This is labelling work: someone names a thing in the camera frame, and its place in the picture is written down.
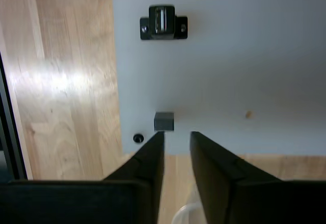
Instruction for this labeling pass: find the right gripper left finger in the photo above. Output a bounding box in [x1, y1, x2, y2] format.
[0, 131, 166, 224]

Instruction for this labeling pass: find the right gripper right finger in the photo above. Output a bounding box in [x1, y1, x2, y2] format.
[190, 131, 326, 224]

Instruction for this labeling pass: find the grey square bar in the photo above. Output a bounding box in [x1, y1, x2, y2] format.
[153, 111, 175, 132]

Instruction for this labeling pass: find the clear plastic tub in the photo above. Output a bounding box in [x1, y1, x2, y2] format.
[172, 200, 204, 224]

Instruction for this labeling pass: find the white task board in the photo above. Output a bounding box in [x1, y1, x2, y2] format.
[111, 0, 326, 156]

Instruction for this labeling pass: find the black socket block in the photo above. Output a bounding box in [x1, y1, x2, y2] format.
[139, 4, 188, 41]

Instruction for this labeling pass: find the black aluminium frame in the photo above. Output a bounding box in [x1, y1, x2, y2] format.
[0, 52, 28, 181]

